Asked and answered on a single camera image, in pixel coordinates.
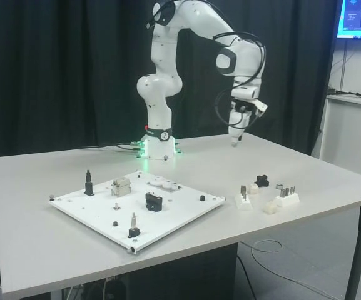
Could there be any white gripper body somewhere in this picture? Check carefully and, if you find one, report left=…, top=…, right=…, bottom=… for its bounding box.
left=228, top=107, right=252, bottom=138

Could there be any flat white mounting plate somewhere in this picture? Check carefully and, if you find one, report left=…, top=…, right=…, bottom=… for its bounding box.
left=251, top=99, right=268, bottom=117

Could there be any white peg holder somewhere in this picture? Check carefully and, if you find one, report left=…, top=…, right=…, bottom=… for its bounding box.
left=235, top=191, right=253, bottom=211
left=273, top=192, right=300, bottom=208

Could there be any black Ethernet plug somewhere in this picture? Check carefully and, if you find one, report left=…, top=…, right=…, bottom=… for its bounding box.
left=145, top=192, right=163, bottom=212

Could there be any white cabinet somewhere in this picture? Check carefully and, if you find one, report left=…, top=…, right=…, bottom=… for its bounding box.
left=319, top=93, right=361, bottom=181

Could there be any grey metal plug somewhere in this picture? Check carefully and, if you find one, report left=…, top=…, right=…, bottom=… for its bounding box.
left=127, top=212, right=141, bottom=240

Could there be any white task board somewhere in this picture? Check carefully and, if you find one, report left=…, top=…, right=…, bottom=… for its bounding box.
left=48, top=170, right=226, bottom=254

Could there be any black tall plug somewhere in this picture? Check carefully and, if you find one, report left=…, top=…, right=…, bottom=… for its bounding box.
left=84, top=168, right=94, bottom=198

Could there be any dark grey table leg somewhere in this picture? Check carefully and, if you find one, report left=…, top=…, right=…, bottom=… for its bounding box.
left=345, top=199, right=361, bottom=300

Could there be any black curtain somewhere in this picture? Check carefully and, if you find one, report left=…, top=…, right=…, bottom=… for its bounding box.
left=0, top=0, right=339, bottom=276

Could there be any black looped gripper cable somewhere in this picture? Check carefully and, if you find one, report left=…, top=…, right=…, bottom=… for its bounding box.
left=215, top=89, right=236, bottom=128

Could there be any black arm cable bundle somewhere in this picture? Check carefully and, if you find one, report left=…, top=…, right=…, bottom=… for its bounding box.
left=145, top=0, right=267, bottom=87

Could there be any grey floor cable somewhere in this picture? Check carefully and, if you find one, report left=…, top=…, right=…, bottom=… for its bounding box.
left=236, top=239, right=328, bottom=300

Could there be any black base cable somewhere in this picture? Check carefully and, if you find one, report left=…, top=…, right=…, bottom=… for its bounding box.
left=86, top=142, right=144, bottom=153

